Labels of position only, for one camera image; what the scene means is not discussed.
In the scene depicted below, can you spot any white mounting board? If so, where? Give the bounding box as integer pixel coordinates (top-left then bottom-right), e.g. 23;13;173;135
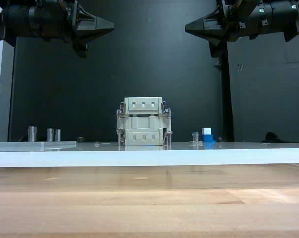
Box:
0;141;299;167

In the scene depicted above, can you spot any beige ten-pin connector insert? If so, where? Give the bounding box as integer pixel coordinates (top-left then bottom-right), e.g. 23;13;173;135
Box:
116;96;172;117

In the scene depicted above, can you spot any metal threaded standoff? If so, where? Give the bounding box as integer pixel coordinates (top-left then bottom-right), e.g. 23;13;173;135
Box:
190;131;202;144

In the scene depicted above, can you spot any tall notched metal post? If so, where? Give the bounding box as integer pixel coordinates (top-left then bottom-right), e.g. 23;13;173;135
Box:
27;126;38;142

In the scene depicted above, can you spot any beige connector base insert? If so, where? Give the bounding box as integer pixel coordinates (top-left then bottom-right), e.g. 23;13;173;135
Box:
116;115;173;147

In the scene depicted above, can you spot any blue plastic block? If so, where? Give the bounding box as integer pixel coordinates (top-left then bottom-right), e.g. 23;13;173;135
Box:
201;133;217;144

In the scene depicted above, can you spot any black lump object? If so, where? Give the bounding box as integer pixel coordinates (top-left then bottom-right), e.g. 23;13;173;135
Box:
262;132;288;144

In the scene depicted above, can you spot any black frame post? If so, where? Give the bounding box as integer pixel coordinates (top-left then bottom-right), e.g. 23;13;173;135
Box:
217;41;236;142

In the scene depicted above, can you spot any clear acrylic plate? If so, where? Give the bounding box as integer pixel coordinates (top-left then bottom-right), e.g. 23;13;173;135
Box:
0;140;77;152

